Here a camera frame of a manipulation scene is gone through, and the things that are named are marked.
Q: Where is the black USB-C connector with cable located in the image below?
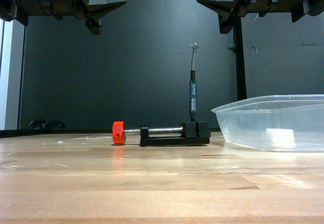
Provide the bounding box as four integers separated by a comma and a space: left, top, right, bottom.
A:
188, 42, 201, 123

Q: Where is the orange knob with threaded screw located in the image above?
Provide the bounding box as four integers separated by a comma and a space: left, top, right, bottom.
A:
112, 121, 183, 145

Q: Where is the black mini vise clamp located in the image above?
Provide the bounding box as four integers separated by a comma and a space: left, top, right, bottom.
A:
140, 121, 211, 148

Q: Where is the clear plastic tub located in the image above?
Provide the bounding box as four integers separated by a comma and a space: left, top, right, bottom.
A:
211, 94, 324, 153

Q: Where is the black frame post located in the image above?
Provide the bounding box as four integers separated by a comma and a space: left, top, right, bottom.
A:
227, 13, 248, 101

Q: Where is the black corner bracket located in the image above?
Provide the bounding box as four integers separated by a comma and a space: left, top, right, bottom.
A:
43, 120, 66, 130
28, 119, 48, 129

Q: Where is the black frame rail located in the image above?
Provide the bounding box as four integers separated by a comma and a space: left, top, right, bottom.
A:
0, 128, 114, 138

